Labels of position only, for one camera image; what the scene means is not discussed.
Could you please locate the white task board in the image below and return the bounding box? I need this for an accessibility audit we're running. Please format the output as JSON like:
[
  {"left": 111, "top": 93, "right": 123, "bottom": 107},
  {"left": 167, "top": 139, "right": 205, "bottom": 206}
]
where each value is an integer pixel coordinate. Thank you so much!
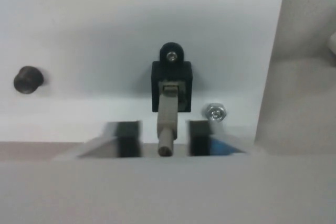
[{"left": 0, "top": 0, "right": 289, "bottom": 156}]

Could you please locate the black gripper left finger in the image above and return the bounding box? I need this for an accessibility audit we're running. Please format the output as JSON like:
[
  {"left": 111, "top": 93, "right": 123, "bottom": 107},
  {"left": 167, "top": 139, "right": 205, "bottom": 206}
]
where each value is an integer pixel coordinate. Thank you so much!
[{"left": 52, "top": 120, "right": 144, "bottom": 161}]

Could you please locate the grey Ethernet plug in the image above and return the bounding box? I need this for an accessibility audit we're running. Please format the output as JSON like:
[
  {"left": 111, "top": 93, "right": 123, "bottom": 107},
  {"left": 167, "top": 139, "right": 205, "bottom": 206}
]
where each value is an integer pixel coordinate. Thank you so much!
[{"left": 156, "top": 81, "right": 182, "bottom": 157}]

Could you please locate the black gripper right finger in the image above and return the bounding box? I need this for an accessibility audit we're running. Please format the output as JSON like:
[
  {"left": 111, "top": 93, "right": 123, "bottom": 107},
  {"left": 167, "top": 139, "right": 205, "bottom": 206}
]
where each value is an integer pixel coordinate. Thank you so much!
[{"left": 186, "top": 119, "right": 251, "bottom": 156}]

